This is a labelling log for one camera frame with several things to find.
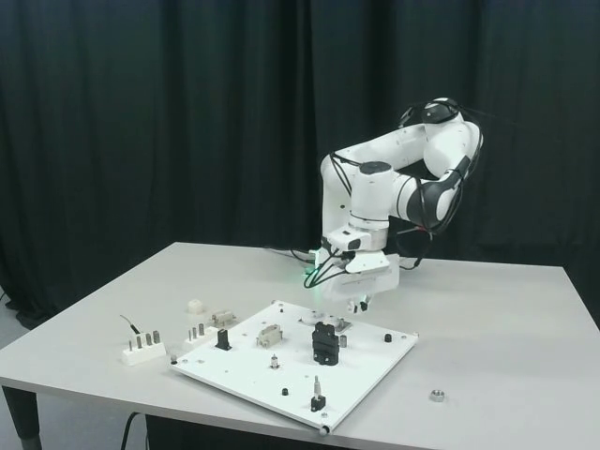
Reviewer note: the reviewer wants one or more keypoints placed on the white large gear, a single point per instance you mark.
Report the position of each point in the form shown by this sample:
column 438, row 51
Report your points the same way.
column 309, row 320

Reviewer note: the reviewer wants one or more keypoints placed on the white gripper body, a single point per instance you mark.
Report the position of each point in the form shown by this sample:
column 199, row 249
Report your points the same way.
column 370, row 281

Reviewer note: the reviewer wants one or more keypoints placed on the black D-SUB plug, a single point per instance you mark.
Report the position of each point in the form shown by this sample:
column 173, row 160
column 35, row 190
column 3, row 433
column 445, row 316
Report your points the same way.
column 324, row 347

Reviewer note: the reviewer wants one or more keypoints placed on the long white peg holder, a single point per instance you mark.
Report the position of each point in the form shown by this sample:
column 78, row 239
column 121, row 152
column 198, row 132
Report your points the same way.
column 143, row 356

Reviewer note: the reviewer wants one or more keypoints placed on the black table leg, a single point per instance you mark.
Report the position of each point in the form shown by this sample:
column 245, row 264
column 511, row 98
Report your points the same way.
column 21, row 417

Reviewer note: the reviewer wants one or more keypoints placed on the metal bolt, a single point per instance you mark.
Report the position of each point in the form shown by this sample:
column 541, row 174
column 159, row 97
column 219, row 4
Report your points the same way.
column 343, row 340

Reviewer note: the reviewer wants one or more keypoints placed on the white task board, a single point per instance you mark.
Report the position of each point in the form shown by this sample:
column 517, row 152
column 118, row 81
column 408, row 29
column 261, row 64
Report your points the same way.
column 262, row 389

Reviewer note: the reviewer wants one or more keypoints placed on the silver metal hex nut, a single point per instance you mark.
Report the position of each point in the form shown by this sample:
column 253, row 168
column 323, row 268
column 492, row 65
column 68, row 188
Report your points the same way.
column 438, row 395

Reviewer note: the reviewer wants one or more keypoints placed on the white box with dark window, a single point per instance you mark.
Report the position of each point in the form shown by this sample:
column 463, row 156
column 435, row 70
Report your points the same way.
column 344, row 239

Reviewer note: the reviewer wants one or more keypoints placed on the beige metal plug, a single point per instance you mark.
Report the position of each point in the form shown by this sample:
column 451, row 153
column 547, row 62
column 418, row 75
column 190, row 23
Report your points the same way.
column 222, row 319

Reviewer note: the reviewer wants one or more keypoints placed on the white cube holder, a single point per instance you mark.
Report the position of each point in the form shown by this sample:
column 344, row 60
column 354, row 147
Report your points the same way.
column 197, row 308

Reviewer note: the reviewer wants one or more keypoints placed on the flat white mounting plate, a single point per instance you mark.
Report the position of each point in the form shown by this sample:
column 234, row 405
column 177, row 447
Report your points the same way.
column 368, row 261

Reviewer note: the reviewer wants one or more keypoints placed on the large metal square peg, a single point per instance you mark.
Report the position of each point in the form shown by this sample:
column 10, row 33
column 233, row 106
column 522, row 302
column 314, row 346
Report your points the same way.
column 157, row 337

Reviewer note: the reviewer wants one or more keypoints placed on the black curtain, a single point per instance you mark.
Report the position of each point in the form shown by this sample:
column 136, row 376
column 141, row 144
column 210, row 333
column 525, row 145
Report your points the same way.
column 140, row 117

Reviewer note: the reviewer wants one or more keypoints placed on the short white peg holder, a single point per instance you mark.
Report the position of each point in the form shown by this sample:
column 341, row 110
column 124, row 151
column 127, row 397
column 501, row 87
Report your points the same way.
column 194, row 344

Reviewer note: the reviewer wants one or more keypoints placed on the metal BNC plug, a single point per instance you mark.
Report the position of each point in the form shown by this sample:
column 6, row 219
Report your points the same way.
column 273, row 362

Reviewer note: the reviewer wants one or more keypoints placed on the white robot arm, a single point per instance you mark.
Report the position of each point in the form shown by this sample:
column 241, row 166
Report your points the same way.
column 370, row 197

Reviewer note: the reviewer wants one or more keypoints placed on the metal waterproof plug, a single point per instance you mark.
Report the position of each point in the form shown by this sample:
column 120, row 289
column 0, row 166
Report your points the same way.
column 318, row 388

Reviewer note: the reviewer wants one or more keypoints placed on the white medium gear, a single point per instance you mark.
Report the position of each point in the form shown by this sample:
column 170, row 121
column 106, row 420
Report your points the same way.
column 329, row 319

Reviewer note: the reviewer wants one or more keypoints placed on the black USB plug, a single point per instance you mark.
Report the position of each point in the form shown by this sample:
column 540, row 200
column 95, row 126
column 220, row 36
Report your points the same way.
column 222, row 341

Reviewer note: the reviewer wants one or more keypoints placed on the black cabinet under table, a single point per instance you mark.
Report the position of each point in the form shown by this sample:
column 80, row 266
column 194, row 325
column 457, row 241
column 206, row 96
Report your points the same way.
column 225, row 433

